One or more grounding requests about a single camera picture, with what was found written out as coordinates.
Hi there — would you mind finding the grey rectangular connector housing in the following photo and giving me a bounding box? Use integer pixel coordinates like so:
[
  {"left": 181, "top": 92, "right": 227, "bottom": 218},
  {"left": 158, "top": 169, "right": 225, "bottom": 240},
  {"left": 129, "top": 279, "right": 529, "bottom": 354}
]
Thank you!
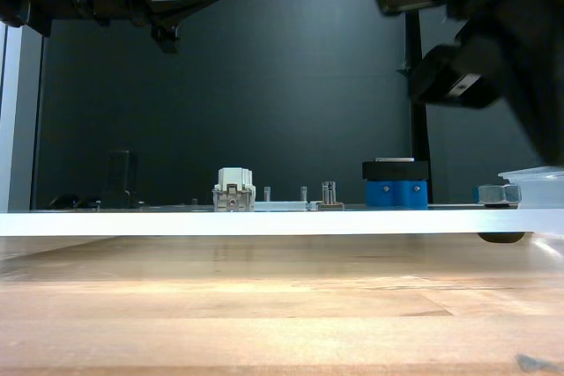
[{"left": 211, "top": 167, "right": 257, "bottom": 213}]

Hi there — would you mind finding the silver hex nut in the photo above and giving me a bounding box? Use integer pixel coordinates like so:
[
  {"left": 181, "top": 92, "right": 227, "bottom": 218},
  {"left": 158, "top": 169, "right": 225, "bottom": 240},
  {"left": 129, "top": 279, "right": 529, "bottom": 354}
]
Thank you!
[{"left": 477, "top": 182, "right": 523, "bottom": 206}]

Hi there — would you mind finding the black rubber board foot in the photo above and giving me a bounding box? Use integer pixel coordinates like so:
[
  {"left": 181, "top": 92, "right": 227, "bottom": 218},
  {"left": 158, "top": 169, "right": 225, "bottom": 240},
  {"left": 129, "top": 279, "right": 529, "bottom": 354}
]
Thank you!
[{"left": 478, "top": 232, "right": 525, "bottom": 245}]

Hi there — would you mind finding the grey window frame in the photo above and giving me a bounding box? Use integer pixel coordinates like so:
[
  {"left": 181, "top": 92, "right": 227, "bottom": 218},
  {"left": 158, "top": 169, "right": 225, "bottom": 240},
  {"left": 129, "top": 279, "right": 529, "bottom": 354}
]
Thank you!
[{"left": 0, "top": 18, "right": 45, "bottom": 214}]

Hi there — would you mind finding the blue clamp block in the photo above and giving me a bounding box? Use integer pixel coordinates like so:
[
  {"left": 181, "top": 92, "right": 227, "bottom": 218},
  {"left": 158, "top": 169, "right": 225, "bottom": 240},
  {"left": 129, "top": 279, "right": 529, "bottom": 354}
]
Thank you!
[{"left": 365, "top": 179, "right": 429, "bottom": 210}]

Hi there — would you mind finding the clear plastic tub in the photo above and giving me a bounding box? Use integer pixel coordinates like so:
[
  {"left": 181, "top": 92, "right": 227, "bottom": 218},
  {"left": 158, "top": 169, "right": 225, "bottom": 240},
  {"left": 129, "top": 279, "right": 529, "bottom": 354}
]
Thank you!
[{"left": 497, "top": 166, "right": 564, "bottom": 210}]

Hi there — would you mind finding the black connector with silver top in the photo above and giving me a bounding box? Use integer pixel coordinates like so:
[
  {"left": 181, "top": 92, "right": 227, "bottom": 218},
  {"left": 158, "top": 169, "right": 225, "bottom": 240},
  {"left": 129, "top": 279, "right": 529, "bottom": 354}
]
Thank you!
[{"left": 361, "top": 156, "right": 430, "bottom": 182}]

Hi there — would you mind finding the white board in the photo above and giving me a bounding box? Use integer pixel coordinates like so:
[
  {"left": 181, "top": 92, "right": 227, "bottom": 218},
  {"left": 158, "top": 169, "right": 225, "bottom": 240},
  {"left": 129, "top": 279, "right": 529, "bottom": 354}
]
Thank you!
[{"left": 0, "top": 203, "right": 564, "bottom": 239}]

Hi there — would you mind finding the small metal socket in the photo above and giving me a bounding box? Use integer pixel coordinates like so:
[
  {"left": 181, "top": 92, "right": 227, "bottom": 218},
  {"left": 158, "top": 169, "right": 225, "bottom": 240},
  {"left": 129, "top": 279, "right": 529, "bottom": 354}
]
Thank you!
[{"left": 309, "top": 180, "right": 345, "bottom": 212}]

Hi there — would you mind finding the aluminium bar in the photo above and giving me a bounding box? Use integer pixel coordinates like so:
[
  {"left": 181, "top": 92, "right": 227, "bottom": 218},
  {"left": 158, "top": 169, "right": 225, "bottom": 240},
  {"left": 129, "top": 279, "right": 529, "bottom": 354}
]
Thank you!
[{"left": 254, "top": 201, "right": 309, "bottom": 213}]

